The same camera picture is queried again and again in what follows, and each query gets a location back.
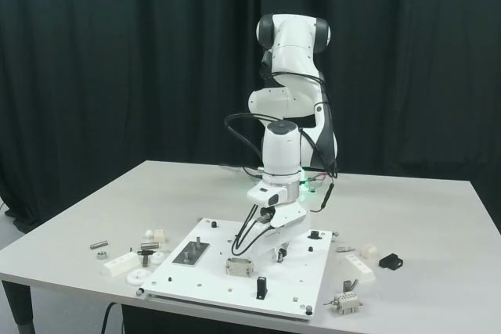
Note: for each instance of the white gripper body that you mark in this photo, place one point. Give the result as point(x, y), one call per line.
point(291, 216)

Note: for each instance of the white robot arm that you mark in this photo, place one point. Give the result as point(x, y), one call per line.
point(280, 150)

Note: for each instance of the white box with dark window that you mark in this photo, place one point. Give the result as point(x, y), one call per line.
point(266, 195)

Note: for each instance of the thin black rod red tag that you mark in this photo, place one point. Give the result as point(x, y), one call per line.
point(329, 195)

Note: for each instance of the small flat metal key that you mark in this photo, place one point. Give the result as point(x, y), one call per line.
point(346, 248)

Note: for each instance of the white task board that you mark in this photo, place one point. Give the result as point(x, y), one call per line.
point(211, 279)

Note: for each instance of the metal square peg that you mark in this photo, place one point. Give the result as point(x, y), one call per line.
point(349, 285)

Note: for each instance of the long white peg holder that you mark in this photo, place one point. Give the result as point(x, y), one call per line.
point(120, 265)
point(358, 268)

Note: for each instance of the grey waterproof plug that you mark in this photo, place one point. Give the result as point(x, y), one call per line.
point(346, 298)

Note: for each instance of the white cube holder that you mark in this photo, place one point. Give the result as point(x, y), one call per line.
point(159, 235)
point(369, 251)

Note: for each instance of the black plug block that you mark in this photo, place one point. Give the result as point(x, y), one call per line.
point(391, 262)

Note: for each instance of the white medium gear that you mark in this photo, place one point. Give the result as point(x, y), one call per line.
point(157, 259)

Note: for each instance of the white small gear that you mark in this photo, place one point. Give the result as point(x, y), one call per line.
point(148, 233)

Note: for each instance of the white large gear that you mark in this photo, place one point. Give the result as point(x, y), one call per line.
point(138, 277)

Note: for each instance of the metal nut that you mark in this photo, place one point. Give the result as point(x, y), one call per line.
point(102, 255)

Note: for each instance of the metal round peg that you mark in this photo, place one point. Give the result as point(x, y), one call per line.
point(98, 245)

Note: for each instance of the black curtain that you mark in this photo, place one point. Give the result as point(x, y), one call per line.
point(117, 56)

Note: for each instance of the black table leg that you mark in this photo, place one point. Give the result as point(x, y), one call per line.
point(19, 304)

